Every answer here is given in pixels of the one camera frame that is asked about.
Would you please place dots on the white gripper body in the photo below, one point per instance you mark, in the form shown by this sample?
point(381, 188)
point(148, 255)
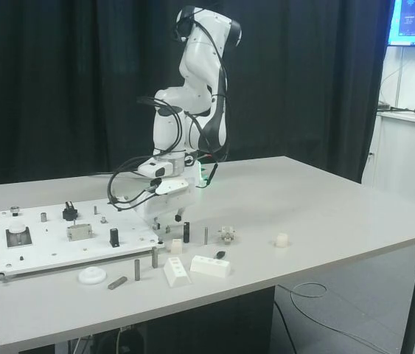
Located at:
point(166, 204)

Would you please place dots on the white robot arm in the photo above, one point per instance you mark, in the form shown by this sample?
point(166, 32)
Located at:
point(199, 55)

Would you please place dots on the white large gear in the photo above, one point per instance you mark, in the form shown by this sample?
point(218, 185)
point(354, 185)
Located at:
point(91, 276)

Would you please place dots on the white small gear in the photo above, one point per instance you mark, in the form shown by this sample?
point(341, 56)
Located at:
point(282, 239)

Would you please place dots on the white medium gear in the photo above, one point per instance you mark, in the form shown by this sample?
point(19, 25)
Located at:
point(16, 225)

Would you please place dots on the black plug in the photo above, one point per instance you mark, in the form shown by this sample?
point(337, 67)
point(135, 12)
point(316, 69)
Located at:
point(186, 232)

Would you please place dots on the small white holder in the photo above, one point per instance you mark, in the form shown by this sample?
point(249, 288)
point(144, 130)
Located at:
point(176, 245)

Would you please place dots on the metal round peg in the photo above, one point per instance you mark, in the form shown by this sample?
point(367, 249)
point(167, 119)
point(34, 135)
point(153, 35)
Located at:
point(137, 270)
point(205, 236)

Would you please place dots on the white peg holder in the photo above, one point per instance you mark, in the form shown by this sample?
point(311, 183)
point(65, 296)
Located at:
point(177, 272)
point(211, 266)

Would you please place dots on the thin black rod red tag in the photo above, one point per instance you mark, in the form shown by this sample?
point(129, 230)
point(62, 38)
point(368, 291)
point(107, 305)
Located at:
point(212, 172)

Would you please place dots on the metal square peg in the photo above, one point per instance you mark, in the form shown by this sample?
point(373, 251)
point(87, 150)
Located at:
point(116, 283)

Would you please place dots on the white task board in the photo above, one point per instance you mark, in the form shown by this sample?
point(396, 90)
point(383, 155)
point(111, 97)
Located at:
point(82, 247)

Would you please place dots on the black curtain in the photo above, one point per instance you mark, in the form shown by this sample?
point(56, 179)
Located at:
point(45, 92)

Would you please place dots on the white cabinet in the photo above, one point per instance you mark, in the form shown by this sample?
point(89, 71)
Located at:
point(402, 155)

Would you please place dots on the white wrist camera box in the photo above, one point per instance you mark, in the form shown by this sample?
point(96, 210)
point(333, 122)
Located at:
point(152, 170)

